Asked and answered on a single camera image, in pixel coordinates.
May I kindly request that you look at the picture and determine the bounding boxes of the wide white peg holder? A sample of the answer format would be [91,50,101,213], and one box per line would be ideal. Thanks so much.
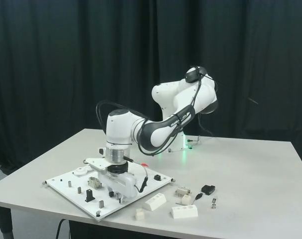
[170,204,199,220]

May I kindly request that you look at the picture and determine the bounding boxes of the black table leg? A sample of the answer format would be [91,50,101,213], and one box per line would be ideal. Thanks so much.
[0,204,14,239]

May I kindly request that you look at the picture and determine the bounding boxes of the long white peg holder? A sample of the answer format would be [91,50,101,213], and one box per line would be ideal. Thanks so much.
[142,193,166,211]

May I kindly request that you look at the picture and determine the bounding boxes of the white task board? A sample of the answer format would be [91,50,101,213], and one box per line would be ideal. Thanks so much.
[42,167,176,220]

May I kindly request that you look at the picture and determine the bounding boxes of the black curtains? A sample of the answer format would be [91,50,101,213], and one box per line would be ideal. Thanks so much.
[0,0,302,172]

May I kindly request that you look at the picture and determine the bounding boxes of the black D-SUB plug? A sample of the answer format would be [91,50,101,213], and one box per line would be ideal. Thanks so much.
[201,184,216,195]

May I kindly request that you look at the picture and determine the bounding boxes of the black cable under table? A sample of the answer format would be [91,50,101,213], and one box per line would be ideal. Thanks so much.
[57,218,67,239]

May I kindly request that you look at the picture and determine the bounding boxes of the flat white mounting plate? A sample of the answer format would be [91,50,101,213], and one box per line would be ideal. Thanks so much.
[84,157,111,171]

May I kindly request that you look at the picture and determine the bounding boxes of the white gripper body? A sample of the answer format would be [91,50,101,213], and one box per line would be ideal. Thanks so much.
[99,171,140,198]

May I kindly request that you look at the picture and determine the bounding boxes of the grey metal rectangular plug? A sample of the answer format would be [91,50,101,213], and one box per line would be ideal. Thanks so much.
[175,187,189,199]

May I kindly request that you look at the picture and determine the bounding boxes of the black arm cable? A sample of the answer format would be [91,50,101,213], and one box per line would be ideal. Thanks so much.
[96,65,219,157]

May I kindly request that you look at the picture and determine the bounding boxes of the thin black rod on wire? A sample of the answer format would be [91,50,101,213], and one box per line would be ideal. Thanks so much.
[124,156,150,193]

